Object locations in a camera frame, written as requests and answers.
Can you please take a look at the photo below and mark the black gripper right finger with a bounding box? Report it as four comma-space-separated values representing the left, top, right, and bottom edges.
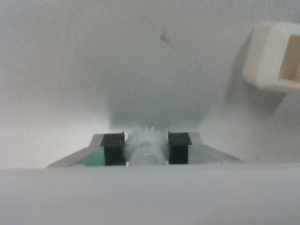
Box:
167, 131, 245, 165

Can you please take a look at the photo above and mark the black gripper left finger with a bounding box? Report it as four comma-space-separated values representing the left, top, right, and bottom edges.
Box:
46, 132, 127, 168

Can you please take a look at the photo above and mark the white small gear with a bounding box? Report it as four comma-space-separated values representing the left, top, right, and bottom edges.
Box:
125, 125, 169, 166

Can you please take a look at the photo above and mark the small white cube holder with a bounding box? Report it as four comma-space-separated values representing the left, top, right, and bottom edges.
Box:
242, 21, 300, 90

